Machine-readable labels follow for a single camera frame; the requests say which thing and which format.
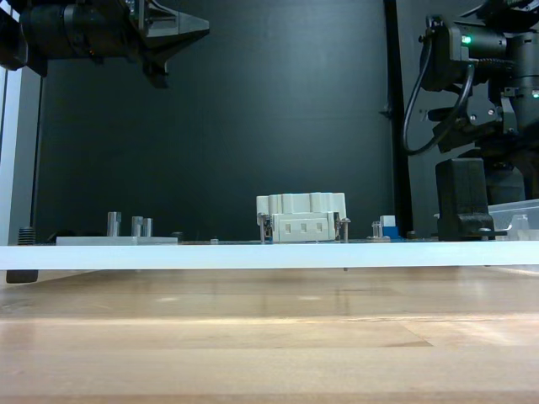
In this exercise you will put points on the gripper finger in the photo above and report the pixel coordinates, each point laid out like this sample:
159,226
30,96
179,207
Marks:
168,42
185,23
505,181

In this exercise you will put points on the black connector housing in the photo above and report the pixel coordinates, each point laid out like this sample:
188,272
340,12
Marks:
461,198

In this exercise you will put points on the beige HAN10E socket base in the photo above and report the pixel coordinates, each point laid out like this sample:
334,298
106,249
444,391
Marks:
301,227

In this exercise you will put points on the white taskboard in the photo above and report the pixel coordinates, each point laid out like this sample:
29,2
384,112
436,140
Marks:
269,256

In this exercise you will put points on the clear plastic tub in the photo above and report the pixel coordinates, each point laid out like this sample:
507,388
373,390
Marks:
499,219

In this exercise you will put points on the black board screw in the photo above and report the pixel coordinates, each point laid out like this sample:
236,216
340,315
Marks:
411,235
26,235

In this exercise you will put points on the small blue white block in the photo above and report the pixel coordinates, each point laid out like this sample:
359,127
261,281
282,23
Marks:
391,233

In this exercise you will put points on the small silver clamp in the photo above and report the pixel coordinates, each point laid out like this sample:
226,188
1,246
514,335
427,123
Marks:
376,229

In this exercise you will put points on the grey metal peg plate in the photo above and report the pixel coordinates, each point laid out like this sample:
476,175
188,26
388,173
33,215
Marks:
105,240

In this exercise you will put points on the blue plug holder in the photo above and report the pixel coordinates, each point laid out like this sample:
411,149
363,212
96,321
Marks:
270,239

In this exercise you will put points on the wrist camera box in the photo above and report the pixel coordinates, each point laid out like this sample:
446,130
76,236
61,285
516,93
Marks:
448,132

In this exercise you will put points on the black aluminium frame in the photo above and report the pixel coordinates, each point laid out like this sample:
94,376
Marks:
398,126

